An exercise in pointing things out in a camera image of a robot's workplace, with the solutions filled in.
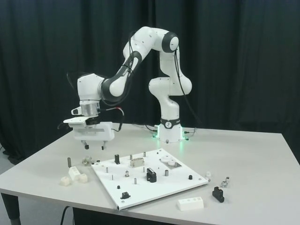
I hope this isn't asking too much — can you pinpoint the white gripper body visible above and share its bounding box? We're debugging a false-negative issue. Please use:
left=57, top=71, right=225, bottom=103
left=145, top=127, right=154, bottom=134
left=72, top=121, right=116, bottom=141

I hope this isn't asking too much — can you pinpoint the long white peg holder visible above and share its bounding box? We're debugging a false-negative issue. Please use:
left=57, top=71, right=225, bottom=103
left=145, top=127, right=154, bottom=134
left=67, top=166, right=82, bottom=181

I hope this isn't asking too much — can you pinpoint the black D-SUB plug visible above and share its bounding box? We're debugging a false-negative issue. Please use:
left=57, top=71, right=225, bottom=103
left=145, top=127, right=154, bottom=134
left=146, top=167, right=158, bottom=183
left=211, top=186, right=225, bottom=203

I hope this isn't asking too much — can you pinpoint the white task board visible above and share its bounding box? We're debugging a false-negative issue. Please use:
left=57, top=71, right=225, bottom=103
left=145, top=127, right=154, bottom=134
left=90, top=150, right=208, bottom=205

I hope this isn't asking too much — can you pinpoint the dark table leg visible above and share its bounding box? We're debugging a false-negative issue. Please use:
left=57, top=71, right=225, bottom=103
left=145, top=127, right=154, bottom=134
left=0, top=193, right=18, bottom=225

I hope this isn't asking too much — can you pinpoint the wide white holder with holes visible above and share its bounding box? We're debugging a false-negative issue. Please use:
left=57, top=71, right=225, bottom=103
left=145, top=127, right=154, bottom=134
left=176, top=196, right=205, bottom=210

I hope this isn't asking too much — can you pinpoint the black curtain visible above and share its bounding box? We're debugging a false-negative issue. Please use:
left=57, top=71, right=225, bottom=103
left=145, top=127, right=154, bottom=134
left=0, top=0, right=300, bottom=157

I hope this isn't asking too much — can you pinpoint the black cable under table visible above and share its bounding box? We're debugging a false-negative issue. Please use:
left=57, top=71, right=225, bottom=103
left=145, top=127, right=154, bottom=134
left=61, top=205, right=71, bottom=225

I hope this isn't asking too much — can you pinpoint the black forearm cable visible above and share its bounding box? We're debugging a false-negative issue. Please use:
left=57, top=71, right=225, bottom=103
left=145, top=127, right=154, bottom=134
left=66, top=35, right=138, bottom=106

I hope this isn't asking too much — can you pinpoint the black upper arm cable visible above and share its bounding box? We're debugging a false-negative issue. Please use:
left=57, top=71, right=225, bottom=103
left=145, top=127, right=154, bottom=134
left=173, top=45, right=188, bottom=96

